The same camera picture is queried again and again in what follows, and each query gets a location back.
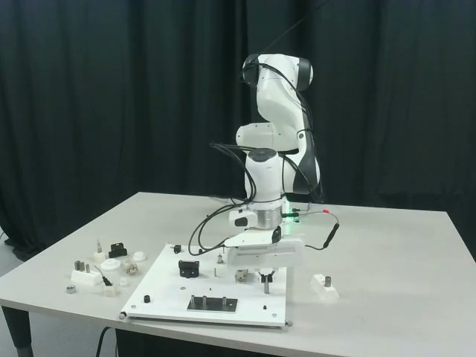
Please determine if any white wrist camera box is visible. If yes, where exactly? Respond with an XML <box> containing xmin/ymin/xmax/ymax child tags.
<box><xmin>228</xmin><ymin>208</ymin><xmax>258</xmax><ymax>228</ymax></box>

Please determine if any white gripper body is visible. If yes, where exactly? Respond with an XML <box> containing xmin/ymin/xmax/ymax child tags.
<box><xmin>225</xmin><ymin>238</ymin><xmax>305</xmax><ymax>271</ymax></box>

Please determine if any white square peg holder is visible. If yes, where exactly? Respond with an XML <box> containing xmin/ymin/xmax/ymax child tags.
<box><xmin>70</xmin><ymin>266</ymin><xmax>103</xmax><ymax>288</ymax></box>

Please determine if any dark table leg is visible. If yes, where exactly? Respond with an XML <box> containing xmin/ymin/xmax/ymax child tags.
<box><xmin>1</xmin><ymin>306</ymin><xmax>33</xmax><ymax>357</ymax></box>

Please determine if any flat white mounting plate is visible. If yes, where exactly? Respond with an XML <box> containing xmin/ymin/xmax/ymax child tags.
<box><xmin>224</xmin><ymin>232</ymin><xmax>278</xmax><ymax>248</ymax></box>

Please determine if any black plug with cable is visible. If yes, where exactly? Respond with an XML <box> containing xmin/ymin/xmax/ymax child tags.
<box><xmin>94</xmin><ymin>265</ymin><xmax>113</xmax><ymax>288</ymax></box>

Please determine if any white task board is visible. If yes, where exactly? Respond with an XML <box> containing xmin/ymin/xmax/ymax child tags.
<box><xmin>119</xmin><ymin>243</ymin><xmax>295</xmax><ymax>329</ymax></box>

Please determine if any black curtain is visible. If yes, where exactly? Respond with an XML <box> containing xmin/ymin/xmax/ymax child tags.
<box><xmin>0</xmin><ymin>0</ymin><xmax>476</xmax><ymax>257</ymax></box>

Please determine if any silver mounting ring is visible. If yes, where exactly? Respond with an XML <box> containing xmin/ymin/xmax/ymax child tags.
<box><xmin>254</xmin><ymin>208</ymin><xmax>282</xmax><ymax>229</ymax></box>

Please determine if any beige metal plug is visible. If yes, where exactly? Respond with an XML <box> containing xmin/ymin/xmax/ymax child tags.
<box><xmin>120</xmin><ymin>260</ymin><xmax>140</xmax><ymax>277</ymax></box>

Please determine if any black D-SUB plug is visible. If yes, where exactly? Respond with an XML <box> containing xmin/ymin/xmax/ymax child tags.
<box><xmin>108</xmin><ymin>242</ymin><xmax>129</xmax><ymax>260</ymax></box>

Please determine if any thin black rod on wire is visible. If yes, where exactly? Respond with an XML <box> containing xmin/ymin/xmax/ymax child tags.
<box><xmin>303</xmin><ymin>209</ymin><xmax>341</xmax><ymax>251</ymax></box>

